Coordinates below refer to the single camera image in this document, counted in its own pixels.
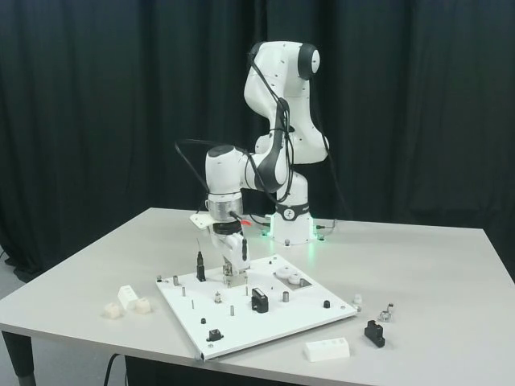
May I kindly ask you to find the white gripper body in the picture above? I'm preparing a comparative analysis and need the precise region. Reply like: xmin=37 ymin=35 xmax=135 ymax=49
xmin=208 ymin=232 xmax=251 ymax=271

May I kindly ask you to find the beige waterproof plug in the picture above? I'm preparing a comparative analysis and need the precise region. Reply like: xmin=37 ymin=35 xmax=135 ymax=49
xmin=222 ymin=269 xmax=247 ymax=289

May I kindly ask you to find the flat white mounting plate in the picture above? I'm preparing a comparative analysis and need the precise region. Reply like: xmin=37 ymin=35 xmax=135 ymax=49
xmin=189 ymin=214 xmax=218 ymax=229

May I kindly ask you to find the white task board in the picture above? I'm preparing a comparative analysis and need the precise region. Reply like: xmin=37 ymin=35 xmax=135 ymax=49
xmin=154 ymin=253 xmax=360 ymax=362

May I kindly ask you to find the white tall holder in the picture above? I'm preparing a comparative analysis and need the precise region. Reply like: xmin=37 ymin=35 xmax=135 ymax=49
xmin=117 ymin=284 xmax=140 ymax=310

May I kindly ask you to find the white long peg holder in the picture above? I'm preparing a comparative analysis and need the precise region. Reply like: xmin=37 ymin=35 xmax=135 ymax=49
xmin=303 ymin=337 xmax=352 ymax=361

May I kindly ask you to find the black curtain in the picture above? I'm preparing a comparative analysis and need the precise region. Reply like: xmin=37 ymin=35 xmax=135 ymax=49
xmin=0 ymin=0 xmax=515 ymax=282

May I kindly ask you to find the dark table leg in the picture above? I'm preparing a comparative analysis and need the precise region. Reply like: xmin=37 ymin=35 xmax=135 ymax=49
xmin=0 ymin=331 xmax=34 ymax=386

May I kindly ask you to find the silver wrist ring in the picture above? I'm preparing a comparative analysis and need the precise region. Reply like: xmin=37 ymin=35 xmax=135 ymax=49
xmin=206 ymin=197 xmax=244 ymax=223

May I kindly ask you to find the grey base cable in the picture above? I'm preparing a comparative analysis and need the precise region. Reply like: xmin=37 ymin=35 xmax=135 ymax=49
xmin=315 ymin=219 xmax=338 ymax=242

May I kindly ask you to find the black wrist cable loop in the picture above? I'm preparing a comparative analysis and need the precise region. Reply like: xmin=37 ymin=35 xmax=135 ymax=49
xmin=173 ymin=138 xmax=211 ymax=214

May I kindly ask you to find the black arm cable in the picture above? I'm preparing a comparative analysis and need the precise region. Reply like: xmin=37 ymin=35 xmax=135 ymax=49
xmin=249 ymin=51 xmax=299 ymax=202

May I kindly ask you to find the black cable under table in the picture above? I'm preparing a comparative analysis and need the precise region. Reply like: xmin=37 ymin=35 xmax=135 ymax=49
xmin=105 ymin=352 xmax=122 ymax=386

